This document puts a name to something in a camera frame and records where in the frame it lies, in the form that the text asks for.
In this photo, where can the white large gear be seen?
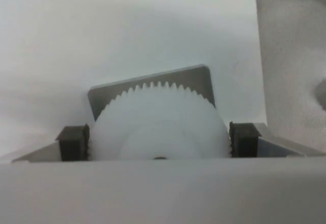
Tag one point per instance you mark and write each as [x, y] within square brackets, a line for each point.
[158, 122]

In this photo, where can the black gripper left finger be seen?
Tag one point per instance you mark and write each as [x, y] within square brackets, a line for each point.
[72, 145]

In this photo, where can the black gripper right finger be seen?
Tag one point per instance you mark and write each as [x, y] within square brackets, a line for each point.
[244, 142]

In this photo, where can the white task board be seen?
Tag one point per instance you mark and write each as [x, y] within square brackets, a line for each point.
[76, 43]

